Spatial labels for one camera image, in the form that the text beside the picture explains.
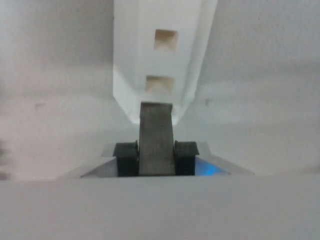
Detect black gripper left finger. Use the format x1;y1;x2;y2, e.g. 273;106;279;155
80;140;140;179

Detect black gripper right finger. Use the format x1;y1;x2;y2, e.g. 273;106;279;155
174;140;256;177

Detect metal square peg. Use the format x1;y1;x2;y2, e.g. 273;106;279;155
138;101;176;177

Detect white peg holder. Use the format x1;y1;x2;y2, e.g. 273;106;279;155
112;0;216;125

